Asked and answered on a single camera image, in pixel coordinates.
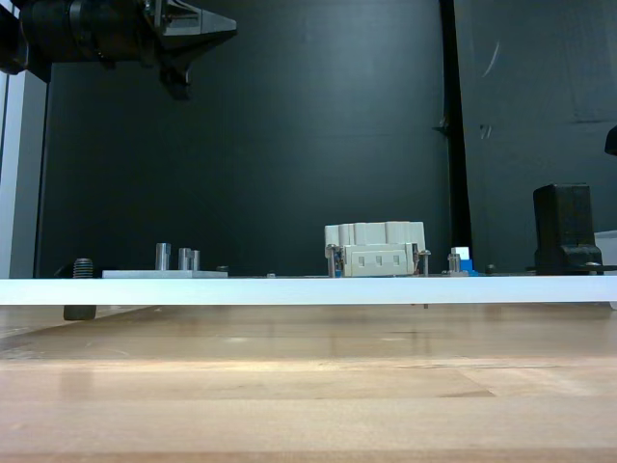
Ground black USB socket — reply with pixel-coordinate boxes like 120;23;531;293
524;182;617;277

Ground beige multi-pin connector housing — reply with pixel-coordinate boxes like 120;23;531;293
323;220;434;279

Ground clear plastic tub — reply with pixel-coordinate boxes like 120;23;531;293
594;230;617;267

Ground grey metal plate with pegs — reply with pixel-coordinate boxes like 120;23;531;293
101;242;228;280

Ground white task board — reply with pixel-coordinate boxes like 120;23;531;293
0;272;617;307

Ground black vertical post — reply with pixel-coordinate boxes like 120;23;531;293
436;0;472;271

